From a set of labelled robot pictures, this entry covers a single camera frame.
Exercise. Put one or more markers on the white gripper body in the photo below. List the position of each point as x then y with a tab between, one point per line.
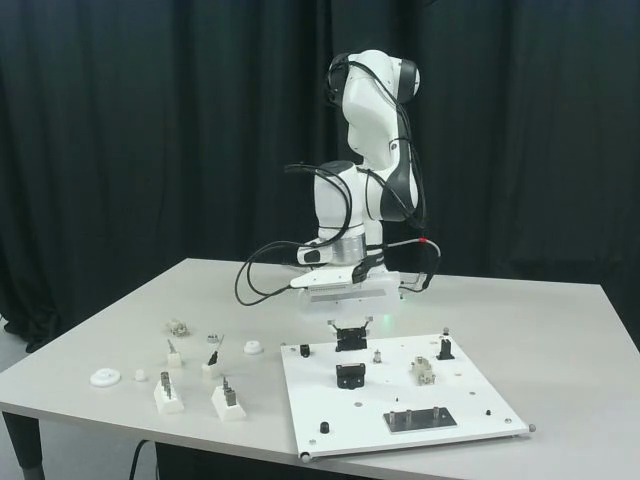
350	307

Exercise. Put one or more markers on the black D-SUB plug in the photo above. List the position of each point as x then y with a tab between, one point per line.
350	339

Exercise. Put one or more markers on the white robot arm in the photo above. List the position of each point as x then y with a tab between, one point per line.
365	100

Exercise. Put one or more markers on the flat white plate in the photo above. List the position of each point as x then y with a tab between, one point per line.
325	279

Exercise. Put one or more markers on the small white box dark window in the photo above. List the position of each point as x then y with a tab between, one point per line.
324	254

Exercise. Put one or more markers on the white task board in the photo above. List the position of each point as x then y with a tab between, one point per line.
400	395

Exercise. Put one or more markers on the white medium gear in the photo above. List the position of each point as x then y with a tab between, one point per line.
254	347

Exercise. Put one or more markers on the large metal square peg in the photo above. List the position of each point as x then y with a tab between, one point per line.
232	397

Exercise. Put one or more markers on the black Ethernet plug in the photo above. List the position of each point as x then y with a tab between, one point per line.
213	357

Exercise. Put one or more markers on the small white plug holder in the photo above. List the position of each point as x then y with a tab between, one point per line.
210	371
174	360

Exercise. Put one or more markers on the white square peg holder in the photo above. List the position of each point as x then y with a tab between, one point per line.
229	411

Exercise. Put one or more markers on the beige waterproof plug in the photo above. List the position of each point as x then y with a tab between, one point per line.
178	328

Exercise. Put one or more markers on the silver USB plug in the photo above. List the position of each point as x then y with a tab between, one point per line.
171	346

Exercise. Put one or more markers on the black box under table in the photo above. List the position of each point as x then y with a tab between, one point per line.
225	462

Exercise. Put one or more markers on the medium metal round peg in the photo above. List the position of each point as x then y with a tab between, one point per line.
170	390

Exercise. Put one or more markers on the large metal round peg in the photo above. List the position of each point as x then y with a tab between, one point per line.
164	381

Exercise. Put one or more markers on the white round peg holder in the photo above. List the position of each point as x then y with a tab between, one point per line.
167	404

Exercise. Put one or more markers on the white small gear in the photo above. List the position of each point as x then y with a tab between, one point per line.
140	375

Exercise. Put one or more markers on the white large gear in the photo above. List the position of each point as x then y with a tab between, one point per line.
104	377

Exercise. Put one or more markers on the black curtain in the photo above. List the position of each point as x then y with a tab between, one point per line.
150	125

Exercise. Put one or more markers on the black table leg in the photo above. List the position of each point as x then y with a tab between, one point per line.
21	445

